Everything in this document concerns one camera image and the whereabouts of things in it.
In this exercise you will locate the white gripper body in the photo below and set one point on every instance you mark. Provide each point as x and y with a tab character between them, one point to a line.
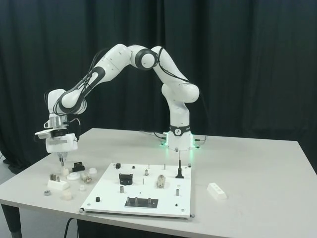
62	146

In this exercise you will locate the white Ethernet plug holder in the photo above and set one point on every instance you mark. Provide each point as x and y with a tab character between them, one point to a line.
65	171

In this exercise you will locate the metal bolt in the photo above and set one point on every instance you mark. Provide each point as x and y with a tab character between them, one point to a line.
47	193

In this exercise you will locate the metal square peg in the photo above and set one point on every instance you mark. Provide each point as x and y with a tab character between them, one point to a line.
52	177

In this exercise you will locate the black curtain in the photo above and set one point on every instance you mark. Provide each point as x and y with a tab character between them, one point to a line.
247	49

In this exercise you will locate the silver connector plug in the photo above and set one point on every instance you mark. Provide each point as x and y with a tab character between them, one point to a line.
86	178

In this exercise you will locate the white task board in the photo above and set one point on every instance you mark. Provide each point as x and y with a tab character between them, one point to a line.
148	193

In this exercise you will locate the white medium gear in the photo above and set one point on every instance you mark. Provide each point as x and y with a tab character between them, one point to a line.
92	171

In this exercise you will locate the white peg holder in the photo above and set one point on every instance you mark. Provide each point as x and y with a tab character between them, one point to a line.
58	186

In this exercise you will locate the white three-hole holder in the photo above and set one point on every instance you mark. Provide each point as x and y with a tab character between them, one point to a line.
217	191

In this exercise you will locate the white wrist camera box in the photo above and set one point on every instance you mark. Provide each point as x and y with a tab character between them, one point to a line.
48	124

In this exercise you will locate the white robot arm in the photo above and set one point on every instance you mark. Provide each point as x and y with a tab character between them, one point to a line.
116	60

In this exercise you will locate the flat white mounting plate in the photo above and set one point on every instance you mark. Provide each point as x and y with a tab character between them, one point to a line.
43	133

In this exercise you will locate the black table leg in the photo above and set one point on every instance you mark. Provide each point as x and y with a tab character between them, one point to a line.
11	220

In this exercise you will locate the white large gear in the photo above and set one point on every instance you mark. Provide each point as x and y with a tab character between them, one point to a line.
73	177

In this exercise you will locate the black D-SUB plug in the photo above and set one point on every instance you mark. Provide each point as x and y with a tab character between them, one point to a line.
78	168

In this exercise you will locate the white small gear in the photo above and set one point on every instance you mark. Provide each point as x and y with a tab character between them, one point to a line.
82	187

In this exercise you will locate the white cube plug holder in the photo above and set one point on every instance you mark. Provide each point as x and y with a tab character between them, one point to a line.
67	195

